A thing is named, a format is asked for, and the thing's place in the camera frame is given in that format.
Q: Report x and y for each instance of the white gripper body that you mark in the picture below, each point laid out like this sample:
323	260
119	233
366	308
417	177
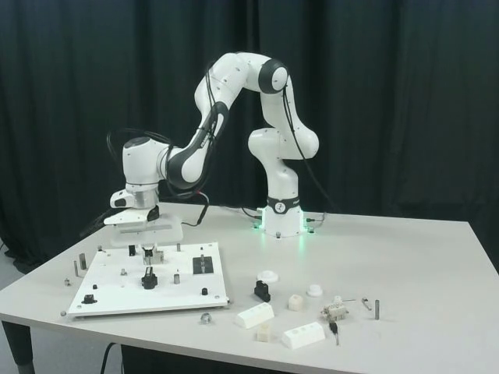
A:
148	233

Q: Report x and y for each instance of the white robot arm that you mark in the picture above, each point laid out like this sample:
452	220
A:
280	179

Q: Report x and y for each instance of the short metal round peg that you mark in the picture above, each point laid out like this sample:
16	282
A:
176	278

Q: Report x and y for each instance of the large metal square peg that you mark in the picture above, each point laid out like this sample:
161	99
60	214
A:
83	264

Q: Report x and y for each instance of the thin metal round peg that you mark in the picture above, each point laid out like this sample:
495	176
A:
75	269

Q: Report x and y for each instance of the small metal peg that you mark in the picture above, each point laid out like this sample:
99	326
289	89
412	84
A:
365	303

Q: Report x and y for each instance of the black plug with rod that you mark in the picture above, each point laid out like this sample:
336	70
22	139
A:
149	281

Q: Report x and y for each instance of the white task board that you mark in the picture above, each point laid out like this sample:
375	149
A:
156	296

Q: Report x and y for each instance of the clear metal nut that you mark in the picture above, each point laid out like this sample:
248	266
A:
204	318

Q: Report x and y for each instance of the black D-SUB plug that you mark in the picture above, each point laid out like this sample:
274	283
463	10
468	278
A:
262	291

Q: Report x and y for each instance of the white large gear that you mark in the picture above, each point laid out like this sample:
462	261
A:
269	276

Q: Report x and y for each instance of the white long holder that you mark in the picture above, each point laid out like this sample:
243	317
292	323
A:
253	315
303	335

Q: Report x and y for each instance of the white cube holder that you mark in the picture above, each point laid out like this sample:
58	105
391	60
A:
295	303
264	333

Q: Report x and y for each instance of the black table leg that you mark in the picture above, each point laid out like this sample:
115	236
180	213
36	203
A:
17	346

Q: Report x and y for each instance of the white small gear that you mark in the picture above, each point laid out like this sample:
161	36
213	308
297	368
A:
314	290

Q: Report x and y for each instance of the black curtain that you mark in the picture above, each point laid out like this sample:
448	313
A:
390	97

